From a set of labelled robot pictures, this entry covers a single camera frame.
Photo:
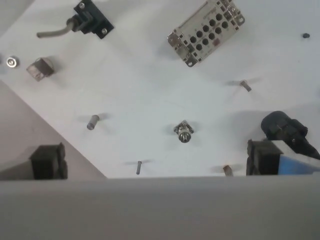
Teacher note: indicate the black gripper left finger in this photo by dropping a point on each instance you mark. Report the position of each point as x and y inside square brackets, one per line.
[48, 162]

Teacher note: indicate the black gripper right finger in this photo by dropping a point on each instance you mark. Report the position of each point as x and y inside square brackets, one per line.
[262, 160]

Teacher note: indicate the square metal peg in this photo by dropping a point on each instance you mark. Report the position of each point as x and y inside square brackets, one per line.
[245, 85]
[227, 171]

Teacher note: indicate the black waterproof plug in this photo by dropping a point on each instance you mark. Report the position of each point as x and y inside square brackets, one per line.
[275, 125]

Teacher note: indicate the thick round metal peg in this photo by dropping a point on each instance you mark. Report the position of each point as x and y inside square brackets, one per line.
[92, 122]

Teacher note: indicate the thin round metal peg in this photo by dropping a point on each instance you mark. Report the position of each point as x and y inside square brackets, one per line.
[138, 168]

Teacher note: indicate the white task board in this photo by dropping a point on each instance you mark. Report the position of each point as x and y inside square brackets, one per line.
[150, 95]

